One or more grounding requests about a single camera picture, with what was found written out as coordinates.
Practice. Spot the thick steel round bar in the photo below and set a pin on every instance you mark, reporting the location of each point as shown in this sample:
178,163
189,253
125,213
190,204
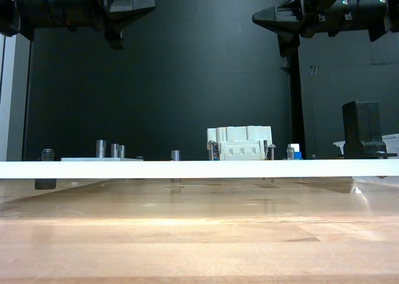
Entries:
101,148

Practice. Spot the beige connector housing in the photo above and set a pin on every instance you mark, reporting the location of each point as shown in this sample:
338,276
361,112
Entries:
239,140

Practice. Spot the small steel peg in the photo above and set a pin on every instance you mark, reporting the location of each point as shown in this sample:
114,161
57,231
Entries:
175,155

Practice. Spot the grey bar holder plate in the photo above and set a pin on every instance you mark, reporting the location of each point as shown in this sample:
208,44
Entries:
93,159

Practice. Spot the clear plastic tub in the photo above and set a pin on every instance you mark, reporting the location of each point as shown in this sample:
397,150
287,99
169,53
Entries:
391,142

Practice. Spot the steel pan-head screw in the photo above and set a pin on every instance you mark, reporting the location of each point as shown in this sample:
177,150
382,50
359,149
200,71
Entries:
272,151
211,148

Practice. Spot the small steel fitting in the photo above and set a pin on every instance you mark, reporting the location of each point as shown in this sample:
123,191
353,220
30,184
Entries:
290,154

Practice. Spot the blue clamp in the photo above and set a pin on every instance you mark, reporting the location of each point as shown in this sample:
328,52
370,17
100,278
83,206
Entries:
214,154

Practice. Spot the black connector mount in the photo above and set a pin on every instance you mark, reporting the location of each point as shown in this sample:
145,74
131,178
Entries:
361,125

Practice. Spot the medium steel round bar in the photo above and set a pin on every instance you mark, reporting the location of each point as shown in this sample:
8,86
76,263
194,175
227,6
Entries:
114,150

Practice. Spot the black threaded standoff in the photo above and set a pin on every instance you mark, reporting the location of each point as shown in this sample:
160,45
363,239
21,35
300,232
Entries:
47,154

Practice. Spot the black metal frame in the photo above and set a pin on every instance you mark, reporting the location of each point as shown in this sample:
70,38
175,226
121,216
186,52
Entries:
296,109

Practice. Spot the thin steel round bar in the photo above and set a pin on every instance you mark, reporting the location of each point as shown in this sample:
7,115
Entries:
122,151

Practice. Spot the blue and white socket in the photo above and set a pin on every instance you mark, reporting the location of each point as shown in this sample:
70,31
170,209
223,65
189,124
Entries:
296,147

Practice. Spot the white taskboard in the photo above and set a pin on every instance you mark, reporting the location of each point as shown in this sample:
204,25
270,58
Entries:
199,170

